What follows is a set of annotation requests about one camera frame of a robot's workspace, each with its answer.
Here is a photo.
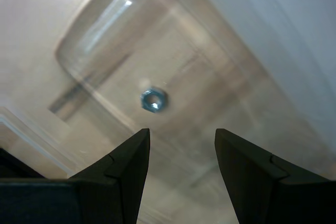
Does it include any clear plastic tub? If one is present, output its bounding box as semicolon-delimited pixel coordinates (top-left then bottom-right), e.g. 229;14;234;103
0;0;336;224

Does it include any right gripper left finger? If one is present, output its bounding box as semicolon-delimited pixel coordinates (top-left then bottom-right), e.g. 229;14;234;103
0;129;151;224

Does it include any silver M12 hex nut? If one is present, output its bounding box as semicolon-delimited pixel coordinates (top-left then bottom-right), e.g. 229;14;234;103
140;86;169;114

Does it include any white board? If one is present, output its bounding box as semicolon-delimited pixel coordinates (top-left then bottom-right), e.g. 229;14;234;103
191;0;336;141

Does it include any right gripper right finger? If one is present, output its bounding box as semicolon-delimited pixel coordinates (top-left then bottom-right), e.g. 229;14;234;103
214;129;336;224

